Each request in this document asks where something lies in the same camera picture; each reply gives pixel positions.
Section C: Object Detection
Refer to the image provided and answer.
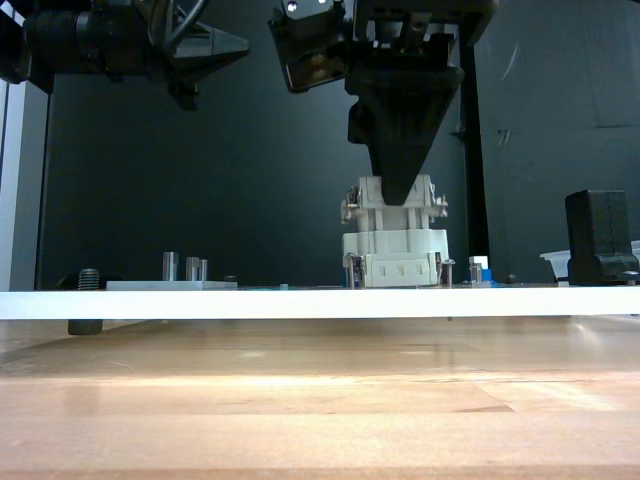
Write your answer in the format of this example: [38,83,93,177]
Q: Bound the silver metal post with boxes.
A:
[161,250,181,282]
[185,256,209,282]

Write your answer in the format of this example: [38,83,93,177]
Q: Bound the white task board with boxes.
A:
[0,287,640,322]

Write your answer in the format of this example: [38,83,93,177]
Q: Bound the grey metal plate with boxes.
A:
[105,279,239,292]

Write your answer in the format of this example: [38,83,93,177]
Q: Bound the beige HAN10E connector insert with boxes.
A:
[339,173,450,234]

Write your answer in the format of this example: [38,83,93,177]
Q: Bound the clear plastic tub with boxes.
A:
[538,241,640,287]

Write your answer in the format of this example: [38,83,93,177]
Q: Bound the black board foot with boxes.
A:
[66,319,104,337]

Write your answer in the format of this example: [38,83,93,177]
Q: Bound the beige HAN10E socket housing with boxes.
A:
[341,228,450,290]

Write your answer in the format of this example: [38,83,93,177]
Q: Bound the small white blue connector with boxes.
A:
[462,255,496,289]

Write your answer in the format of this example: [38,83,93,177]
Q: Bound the black plug housing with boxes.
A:
[563,188,640,287]

